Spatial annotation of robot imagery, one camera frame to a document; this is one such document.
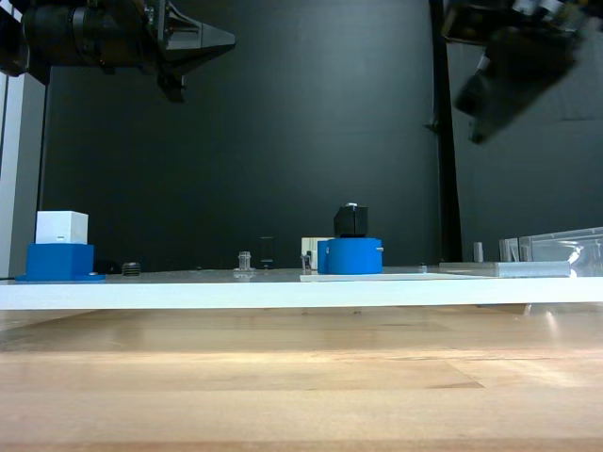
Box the clear plastic tub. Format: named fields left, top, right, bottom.
left=497, top=225, right=603, bottom=279

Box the white cube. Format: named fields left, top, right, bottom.
left=36, top=210, right=90, bottom=247

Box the clear plastic fitting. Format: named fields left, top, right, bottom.
left=233, top=251, right=257, bottom=280

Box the grey rectangular bar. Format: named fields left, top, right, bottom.
left=439, top=261, right=572, bottom=278

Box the white board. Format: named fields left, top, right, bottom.
left=0, top=270, right=603, bottom=312

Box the blue square base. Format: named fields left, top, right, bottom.
left=15, top=243, right=107, bottom=283

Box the beige connector housing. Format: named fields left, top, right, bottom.
left=301, top=237, right=327, bottom=272

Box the black block plug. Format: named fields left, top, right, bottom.
left=333, top=202, right=370, bottom=238

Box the blue round holder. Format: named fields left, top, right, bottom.
left=318, top=237, right=385, bottom=276

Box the black metal frame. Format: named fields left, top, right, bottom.
left=423, top=0, right=464, bottom=264

